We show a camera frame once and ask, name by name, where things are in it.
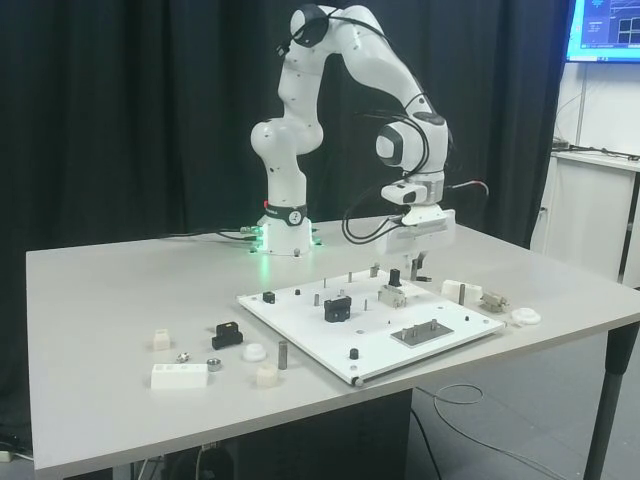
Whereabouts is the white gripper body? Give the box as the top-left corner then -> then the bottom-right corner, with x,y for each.
377,207 -> 457,257

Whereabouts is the white peg holder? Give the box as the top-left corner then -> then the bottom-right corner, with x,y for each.
440,278 -> 484,304

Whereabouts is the grey Ethernet plug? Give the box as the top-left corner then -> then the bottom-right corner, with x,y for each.
478,291 -> 512,315

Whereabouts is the black plug on board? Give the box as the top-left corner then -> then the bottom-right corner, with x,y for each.
323,295 -> 353,323

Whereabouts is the white large gear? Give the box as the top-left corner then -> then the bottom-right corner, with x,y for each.
510,306 -> 543,327

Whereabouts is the white task board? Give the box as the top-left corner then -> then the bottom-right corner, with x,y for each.
235,272 -> 506,387

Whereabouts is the black table leg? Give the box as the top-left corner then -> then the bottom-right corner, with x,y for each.
591,327 -> 632,480

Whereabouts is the long white holder block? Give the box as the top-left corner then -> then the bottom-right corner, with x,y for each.
150,362 -> 211,392

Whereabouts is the blue screen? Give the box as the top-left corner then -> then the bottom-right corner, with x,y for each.
565,0 -> 640,64

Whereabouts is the black curtain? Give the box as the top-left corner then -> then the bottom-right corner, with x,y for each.
0,0 -> 577,401

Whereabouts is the black base cable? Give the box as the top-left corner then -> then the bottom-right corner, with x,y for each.
162,225 -> 262,244

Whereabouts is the grey floor cable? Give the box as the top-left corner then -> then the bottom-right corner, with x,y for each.
432,383 -> 640,477

